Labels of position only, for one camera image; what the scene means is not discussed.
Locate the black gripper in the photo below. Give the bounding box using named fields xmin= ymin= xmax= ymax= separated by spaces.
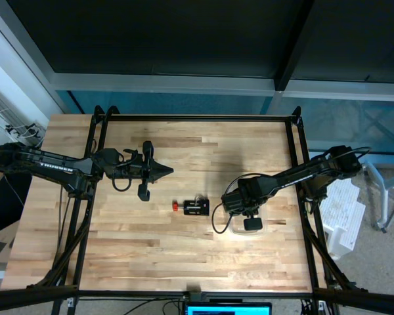
xmin=113 ymin=140 xmax=174 ymax=201
xmin=221 ymin=189 xmax=266 ymax=232

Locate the laptop screen with blue edge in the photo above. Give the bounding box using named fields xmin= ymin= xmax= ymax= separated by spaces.
xmin=183 ymin=301 xmax=273 ymax=315

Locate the white plastic step stool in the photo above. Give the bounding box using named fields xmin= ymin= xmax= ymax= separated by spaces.
xmin=318 ymin=178 xmax=366 ymax=262

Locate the white and black cable bundle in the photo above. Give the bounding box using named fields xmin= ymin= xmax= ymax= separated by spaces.
xmin=3 ymin=121 xmax=43 ymax=140

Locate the silver metal chair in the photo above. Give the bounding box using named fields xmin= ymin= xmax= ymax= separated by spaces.
xmin=361 ymin=160 xmax=394 ymax=234

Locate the black aluminium frame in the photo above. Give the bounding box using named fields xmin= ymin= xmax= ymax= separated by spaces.
xmin=0 ymin=104 xmax=394 ymax=315

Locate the black vise with red knob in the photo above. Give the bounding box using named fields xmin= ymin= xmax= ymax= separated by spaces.
xmin=171 ymin=198 xmax=211 ymax=217

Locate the clear plastic tub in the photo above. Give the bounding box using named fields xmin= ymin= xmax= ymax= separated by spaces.
xmin=222 ymin=182 xmax=269 ymax=238

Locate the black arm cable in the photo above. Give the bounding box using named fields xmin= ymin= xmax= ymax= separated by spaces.
xmin=111 ymin=175 xmax=133 ymax=192
xmin=211 ymin=178 xmax=242 ymax=234

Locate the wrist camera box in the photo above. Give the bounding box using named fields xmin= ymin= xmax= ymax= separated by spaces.
xmin=123 ymin=148 xmax=142 ymax=165

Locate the black table level camera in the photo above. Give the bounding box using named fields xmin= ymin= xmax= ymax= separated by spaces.
xmin=183 ymin=284 xmax=207 ymax=302

